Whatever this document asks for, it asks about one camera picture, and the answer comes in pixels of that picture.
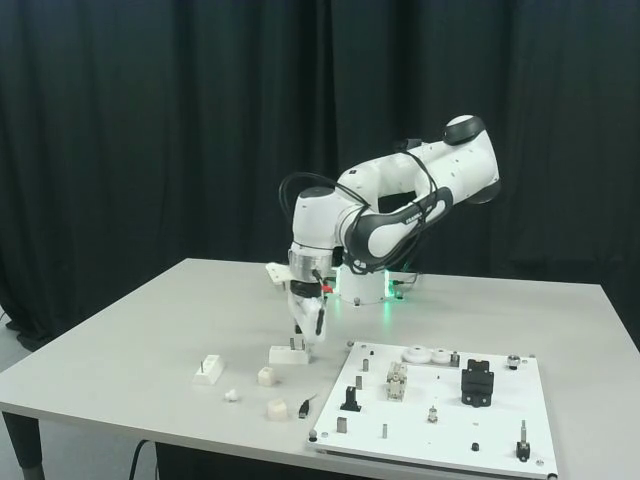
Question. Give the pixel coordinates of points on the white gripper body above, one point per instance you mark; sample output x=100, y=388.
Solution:
x=306, y=315

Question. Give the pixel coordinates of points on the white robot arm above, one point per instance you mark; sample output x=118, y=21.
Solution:
x=465, y=165

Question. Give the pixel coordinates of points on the white long peg holder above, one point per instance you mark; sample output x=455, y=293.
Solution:
x=287, y=356

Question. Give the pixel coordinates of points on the white wedge peg holder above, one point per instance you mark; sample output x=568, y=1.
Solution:
x=210, y=372

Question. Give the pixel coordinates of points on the thin black rod red tag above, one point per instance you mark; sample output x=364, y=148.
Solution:
x=320, y=320

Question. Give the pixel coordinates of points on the white cube holder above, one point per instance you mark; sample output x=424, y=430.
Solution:
x=277, y=410
x=266, y=376

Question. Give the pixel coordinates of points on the flat white mounting plate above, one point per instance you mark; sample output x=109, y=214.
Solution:
x=276, y=272

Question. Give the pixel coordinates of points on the black USB plug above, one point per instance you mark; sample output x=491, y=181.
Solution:
x=303, y=409

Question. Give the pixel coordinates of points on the white small gear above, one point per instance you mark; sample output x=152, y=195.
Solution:
x=231, y=395

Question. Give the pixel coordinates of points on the white large gear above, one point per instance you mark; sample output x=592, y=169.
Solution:
x=417, y=355

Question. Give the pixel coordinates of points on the white medium gear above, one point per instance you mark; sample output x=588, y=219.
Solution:
x=440, y=356

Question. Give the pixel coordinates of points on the metal bolt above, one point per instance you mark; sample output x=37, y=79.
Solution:
x=432, y=415

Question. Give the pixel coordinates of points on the white task board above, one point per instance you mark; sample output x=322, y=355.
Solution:
x=430, y=440

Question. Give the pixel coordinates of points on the black D-SUB plug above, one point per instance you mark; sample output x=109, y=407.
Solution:
x=477, y=382

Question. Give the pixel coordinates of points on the metal BNC plug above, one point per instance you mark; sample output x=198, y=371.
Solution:
x=513, y=362

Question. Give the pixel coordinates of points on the black curtains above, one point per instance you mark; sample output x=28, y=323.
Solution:
x=150, y=125

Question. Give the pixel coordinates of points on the black table leg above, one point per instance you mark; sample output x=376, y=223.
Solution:
x=22, y=445

